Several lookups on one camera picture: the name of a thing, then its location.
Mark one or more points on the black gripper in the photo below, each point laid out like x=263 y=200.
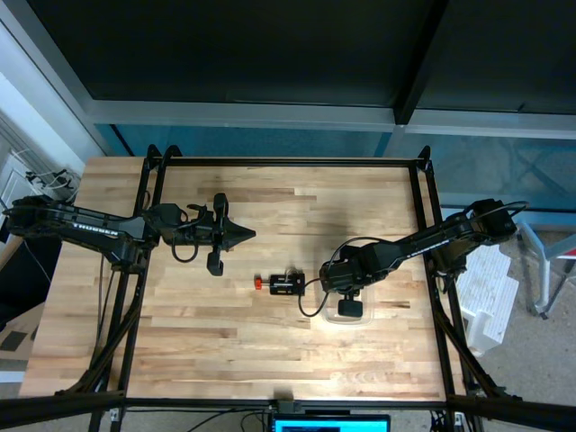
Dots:
x=344 y=276
x=218 y=234

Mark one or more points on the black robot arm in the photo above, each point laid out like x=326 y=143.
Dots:
x=427 y=243
x=90 y=227

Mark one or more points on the black clamp hub, red knob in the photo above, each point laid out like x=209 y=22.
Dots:
x=288 y=288

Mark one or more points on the clear plastic tub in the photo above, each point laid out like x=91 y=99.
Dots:
x=355 y=321

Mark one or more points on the white plastic step stool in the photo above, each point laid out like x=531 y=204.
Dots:
x=486 y=306

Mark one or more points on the laptop screen with blue edge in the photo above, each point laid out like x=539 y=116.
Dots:
x=328 y=425

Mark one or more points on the grey metal chair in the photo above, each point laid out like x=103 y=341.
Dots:
x=543 y=279

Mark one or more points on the cardboard box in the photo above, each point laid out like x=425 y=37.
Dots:
x=22 y=321

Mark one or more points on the black square pad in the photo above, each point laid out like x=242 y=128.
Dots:
x=11 y=342

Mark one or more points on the black camera mount box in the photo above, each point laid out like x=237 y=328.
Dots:
x=285 y=406

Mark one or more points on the black metal frame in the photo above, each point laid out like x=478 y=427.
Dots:
x=54 y=407

